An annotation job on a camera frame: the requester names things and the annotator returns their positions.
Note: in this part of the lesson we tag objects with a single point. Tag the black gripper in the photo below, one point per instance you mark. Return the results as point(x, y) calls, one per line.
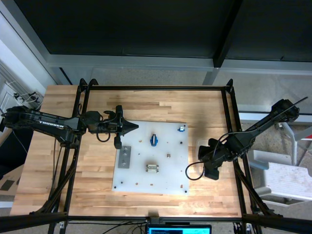
point(210, 158)
point(119, 126)

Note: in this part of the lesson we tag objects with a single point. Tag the grey HAN10-E connector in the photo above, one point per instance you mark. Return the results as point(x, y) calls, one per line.
point(152, 168)

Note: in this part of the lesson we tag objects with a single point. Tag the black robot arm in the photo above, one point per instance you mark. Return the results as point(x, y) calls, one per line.
point(51, 124)
point(258, 128)

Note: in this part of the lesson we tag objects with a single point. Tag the clear plastic tub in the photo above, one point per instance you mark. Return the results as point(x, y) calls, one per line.
point(201, 142)

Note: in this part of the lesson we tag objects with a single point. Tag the blue clamp with metal bar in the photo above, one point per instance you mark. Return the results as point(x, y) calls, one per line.
point(154, 140)

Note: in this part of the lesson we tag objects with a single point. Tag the grey metal plate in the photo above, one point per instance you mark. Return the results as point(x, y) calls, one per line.
point(127, 157)

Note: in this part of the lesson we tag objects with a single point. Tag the small blue socket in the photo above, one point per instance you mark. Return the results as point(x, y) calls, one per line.
point(181, 128)

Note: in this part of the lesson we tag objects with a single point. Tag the white mounting board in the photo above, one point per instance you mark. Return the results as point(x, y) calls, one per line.
point(165, 185)

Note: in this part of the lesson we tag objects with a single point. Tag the laptop with blue screen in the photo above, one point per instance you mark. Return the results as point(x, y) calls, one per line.
point(178, 230)

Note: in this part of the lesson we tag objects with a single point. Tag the white step stool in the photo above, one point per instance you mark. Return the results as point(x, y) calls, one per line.
point(287, 180)

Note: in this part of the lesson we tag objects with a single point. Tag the white metal tube stand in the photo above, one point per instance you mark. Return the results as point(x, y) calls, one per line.
point(291, 136)

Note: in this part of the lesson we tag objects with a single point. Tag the cardboard box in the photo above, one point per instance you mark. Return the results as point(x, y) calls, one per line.
point(9, 179)

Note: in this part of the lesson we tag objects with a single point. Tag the black aluminium frame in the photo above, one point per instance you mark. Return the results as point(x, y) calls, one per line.
point(156, 87)

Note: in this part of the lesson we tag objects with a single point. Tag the white corner bracket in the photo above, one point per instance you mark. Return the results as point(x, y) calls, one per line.
point(62, 224)
point(248, 226)

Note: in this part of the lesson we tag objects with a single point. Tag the small black camera box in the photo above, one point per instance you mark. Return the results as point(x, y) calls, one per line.
point(156, 220)

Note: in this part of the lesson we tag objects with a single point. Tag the black overhead post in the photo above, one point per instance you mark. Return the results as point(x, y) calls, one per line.
point(226, 36)

